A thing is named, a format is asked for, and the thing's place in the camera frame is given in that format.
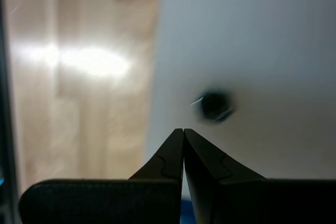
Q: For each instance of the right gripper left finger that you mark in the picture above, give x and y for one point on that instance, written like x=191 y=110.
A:
x=105 y=203

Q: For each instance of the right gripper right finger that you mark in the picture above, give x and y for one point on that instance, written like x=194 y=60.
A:
x=262 y=203

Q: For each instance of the silver M12 hex nut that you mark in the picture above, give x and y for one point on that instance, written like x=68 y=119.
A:
x=197 y=101

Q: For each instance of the large black threaded stud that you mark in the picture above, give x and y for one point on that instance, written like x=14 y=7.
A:
x=214 y=104

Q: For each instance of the white board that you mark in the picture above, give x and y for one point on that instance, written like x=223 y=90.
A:
x=262 y=37

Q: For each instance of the black table frame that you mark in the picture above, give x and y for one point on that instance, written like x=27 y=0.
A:
x=4 y=103

